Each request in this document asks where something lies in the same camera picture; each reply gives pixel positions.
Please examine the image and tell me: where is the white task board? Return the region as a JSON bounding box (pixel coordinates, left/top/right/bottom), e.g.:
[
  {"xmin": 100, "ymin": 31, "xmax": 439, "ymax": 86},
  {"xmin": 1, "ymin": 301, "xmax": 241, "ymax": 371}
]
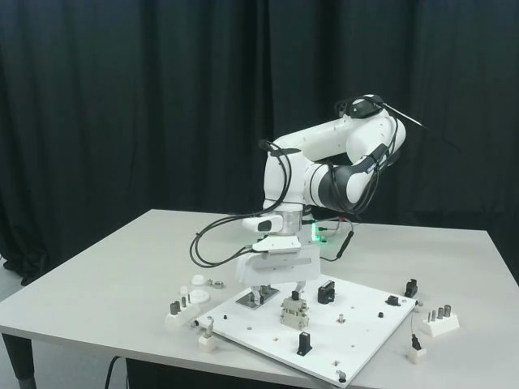
[{"xmin": 193, "ymin": 277, "xmax": 418, "ymax": 385}]

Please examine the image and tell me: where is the flat white mount plate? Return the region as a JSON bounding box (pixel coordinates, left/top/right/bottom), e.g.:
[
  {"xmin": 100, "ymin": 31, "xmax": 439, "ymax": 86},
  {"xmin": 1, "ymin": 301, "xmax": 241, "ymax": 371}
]
[{"xmin": 251, "ymin": 237, "xmax": 302, "ymax": 257}]

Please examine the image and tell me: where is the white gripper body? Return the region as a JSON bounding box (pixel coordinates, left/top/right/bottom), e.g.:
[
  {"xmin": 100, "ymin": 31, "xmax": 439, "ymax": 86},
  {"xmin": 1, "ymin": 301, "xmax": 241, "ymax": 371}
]
[{"xmin": 236, "ymin": 246, "xmax": 323, "ymax": 289}]

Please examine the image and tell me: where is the thin grey cable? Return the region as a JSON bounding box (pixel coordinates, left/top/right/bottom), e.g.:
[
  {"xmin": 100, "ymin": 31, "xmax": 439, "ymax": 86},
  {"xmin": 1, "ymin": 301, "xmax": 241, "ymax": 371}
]
[{"xmin": 318, "ymin": 220, "xmax": 366, "ymax": 244}]

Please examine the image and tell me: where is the black curtain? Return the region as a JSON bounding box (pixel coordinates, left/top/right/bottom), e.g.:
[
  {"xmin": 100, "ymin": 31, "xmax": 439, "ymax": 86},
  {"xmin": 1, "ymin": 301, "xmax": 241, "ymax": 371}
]
[{"xmin": 0, "ymin": 0, "xmax": 519, "ymax": 289}]

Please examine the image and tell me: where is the white box with dark window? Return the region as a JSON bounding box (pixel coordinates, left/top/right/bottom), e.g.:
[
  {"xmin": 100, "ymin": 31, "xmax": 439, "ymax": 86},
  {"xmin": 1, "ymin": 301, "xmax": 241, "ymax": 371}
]
[{"xmin": 242, "ymin": 216, "xmax": 284, "ymax": 234}]

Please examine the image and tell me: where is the black floor cable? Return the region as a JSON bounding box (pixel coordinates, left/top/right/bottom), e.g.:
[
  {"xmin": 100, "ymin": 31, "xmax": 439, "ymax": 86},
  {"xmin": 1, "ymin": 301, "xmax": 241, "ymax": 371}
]
[{"xmin": 106, "ymin": 355, "xmax": 127, "ymax": 389}]

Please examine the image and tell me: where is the thin black rod red tag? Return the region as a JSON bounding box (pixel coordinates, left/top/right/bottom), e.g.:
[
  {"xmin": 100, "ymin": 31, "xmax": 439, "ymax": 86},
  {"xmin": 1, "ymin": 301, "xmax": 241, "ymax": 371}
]
[{"xmin": 336, "ymin": 228, "xmax": 357, "ymax": 261}]

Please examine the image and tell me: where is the dark table leg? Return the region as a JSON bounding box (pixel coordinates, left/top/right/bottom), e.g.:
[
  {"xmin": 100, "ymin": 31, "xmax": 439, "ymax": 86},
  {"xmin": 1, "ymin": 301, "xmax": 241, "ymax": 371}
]
[{"xmin": 2, "ymin": 334, "xmax": 33, "ymax": 389}]

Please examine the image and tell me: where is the white holder with round pegs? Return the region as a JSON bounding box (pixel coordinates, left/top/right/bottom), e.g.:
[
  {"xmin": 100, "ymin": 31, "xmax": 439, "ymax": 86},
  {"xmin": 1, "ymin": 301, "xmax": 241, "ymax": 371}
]
[{"xmin": 419, "ymin": 311, "xmax": 461, "ymax": 336}]

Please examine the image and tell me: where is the silver flange ring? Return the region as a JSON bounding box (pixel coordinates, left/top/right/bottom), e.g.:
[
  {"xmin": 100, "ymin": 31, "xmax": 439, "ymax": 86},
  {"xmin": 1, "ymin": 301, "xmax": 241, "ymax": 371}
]
[{"xmin": 279, "ymin": 210, "xmax": 303, "ymax": 237}]

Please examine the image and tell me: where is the grey waterproof plug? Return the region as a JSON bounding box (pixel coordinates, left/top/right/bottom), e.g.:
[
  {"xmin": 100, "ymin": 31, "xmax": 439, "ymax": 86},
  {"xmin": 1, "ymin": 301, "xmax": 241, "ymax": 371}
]
[{"xmin": 282, "ymin": 296, "xmax": 307, "ymax": 317}]

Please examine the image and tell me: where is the black Ethernet plug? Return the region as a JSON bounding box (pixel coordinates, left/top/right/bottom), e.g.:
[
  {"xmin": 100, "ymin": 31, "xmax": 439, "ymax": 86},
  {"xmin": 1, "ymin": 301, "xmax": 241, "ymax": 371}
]
[{"xmin": 408, "ymin": 318, "xmax": 422, "ymax": 350}]

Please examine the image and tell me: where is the black cable tie tail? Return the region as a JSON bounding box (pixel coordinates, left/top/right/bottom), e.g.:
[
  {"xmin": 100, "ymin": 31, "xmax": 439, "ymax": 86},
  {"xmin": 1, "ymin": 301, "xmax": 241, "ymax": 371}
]
[{"xmin": 382, "ymin": 102, "xmax": 427, "ymax": 130}]

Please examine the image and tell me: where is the black table frame panel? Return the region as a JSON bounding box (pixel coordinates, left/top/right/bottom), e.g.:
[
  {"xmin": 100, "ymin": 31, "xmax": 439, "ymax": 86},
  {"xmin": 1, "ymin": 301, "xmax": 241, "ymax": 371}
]
[{"xmin": 125, "ymin": 356, "xmax": 337, "ymax": 389}]

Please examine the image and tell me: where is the white holder with square pegs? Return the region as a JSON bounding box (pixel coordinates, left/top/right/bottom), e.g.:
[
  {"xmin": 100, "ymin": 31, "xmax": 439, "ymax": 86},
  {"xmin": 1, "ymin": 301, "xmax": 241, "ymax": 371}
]
[{"xmin": 164, "ymin": 301, "xmax": 202, "ymax": 325}]

